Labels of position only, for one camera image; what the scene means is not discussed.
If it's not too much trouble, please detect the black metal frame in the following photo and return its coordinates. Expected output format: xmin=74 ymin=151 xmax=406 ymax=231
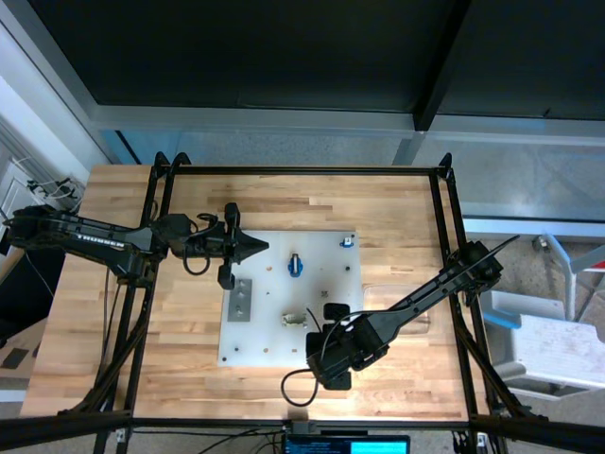
xmin=0 ymin=150 xmax=605 ymax=454

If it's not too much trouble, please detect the small black camera box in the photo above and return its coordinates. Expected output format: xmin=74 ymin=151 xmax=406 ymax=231
xmin=288 ymin=410 xmax=316 ymax=434

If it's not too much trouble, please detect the grey metal plate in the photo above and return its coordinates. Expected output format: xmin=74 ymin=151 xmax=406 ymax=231
xmin=226 ymin=278 xmax=253 ymax=323

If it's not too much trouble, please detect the clear plastic tub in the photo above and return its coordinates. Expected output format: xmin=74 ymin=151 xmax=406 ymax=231
xmin=361 ymin=282 xmax=434 ymax=339

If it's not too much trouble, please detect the white cable bundle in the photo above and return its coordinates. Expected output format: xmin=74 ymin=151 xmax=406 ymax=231
xmin=24 ymin=177 xmax=82 ymax=201

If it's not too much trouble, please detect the screen with blue edge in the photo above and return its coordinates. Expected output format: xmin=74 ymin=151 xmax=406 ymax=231
xmin=282 ymin=434 xmax=411 ymax=454

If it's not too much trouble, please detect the white step stool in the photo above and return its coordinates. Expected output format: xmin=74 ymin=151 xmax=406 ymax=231
xmin=491 ymin=311 xmax=605 ymax=402

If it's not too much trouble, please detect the grey metal stand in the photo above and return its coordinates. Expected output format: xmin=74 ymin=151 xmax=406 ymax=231
xmin=532 ymin=233 xmax=605 ymax=323

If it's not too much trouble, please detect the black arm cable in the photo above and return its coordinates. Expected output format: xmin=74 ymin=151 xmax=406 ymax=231
xmin=281 ymin=367 xmax=320 ymax=409
xmin=181 ymin=212 xmax=221 ymax=277

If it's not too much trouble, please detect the white plastic board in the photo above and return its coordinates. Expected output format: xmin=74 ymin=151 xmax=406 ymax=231
xmin=216 ymin=230 xmax=369 ymax=369

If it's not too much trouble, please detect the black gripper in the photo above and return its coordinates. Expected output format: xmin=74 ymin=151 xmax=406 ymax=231
xmin=305 ymin=302 xmax=354 ymax=392
xmin=191 ymin=201 xmax=270 ymax=289

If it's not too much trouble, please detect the brown cardboard box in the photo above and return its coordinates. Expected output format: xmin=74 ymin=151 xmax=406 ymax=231
xmin=0 ymin=315 xmax=49 ymax=380

